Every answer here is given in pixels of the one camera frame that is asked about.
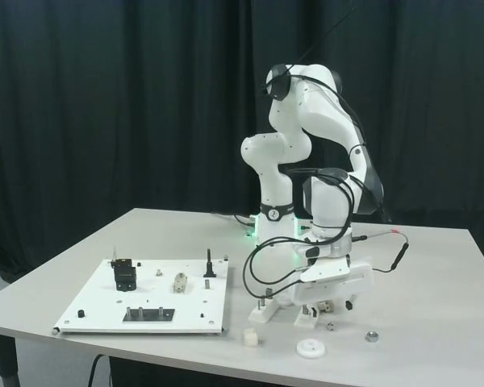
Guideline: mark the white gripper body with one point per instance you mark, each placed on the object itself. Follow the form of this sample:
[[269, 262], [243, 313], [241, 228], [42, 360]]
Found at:
[[339, 289]]

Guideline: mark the metal BNC plug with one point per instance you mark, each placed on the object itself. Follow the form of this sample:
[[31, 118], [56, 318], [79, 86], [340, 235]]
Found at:
[[327, 307]]

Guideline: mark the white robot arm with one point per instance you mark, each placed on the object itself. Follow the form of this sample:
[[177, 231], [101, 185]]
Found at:
[[318, 105]]

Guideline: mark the metal peg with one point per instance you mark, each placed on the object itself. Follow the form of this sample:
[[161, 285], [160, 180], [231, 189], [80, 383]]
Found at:
[[260, 304], [268, 295], [305, 311]]

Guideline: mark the white peg holder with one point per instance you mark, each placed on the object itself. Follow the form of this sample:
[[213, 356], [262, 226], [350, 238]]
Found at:
[[266, 312], [306, 321]]

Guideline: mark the flat white gear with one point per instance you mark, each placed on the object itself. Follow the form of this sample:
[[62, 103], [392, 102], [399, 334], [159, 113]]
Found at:
[[311, 349]]

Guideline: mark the small white gear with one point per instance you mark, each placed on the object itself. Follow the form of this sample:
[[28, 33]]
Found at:
[[250, 338]]

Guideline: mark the black D-SUB plug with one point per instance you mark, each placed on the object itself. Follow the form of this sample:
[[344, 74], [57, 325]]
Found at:
[[125, 278]]

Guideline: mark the white task board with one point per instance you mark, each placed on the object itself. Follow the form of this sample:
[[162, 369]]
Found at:
[[97, 306]]

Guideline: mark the black curtain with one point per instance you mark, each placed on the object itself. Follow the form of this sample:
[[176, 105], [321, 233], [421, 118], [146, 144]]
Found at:
[[105, 101]]

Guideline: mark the black upright post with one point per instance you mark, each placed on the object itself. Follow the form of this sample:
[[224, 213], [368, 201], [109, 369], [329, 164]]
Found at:
[[209, 264]]

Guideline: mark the thin clear post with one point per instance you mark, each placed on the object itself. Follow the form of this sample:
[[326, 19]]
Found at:
[[114, 258]]

